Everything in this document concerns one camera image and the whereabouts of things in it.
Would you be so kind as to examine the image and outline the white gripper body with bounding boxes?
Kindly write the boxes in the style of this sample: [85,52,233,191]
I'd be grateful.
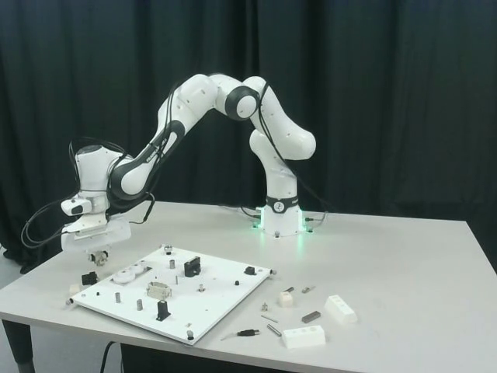
[61,221,132,252]

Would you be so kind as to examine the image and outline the white task board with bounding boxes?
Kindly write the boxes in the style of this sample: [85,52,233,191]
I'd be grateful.
[65,243,279,346]

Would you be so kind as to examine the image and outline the dark grey table leg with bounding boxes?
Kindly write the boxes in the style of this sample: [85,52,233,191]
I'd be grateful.
[0,318,32,373]

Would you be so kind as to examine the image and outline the white peg holder block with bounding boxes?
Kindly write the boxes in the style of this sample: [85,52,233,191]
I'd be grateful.
[323,295,358,324]
[282,326,327,347]

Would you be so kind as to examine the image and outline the black curtain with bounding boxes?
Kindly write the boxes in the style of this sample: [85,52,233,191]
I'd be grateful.
[0,0,497,273]

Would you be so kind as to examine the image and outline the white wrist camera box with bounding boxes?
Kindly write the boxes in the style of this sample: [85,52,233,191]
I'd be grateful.
[60,197,95,216]

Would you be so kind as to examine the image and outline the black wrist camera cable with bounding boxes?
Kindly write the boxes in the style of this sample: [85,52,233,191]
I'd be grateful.
[21,197,78,250]

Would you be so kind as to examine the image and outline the black base cable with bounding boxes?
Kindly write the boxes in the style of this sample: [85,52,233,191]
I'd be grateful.
[302,211,332,235]
[239,205,263,228]

